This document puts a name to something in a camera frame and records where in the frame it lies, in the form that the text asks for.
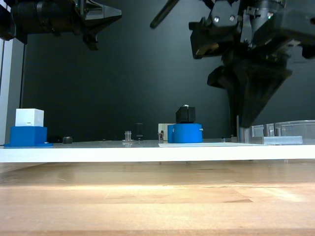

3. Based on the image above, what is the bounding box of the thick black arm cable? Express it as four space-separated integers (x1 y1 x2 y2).
150 0 180 29

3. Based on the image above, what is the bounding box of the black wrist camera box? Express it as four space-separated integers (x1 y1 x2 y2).
189 16 241 60

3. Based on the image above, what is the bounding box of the grey aluminium block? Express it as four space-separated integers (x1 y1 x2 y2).
263 136 303 145

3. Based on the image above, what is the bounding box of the silver metal cylinder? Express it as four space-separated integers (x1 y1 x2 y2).
236 115 252 144

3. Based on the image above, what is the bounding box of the blue square socket holder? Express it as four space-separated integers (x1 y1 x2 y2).
3 126 54 148

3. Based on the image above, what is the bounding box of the clear plastic tub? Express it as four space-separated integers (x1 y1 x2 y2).
250 119 315 146

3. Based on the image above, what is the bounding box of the black clamp block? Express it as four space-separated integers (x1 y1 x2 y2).
175 104 196 124

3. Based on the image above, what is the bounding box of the white square block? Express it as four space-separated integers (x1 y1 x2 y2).
15 108 44 127

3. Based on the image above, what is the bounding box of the blue round holder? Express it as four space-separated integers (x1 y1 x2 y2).
167 122 204 144

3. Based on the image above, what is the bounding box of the white board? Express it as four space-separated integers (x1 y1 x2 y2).
0 141 315 163

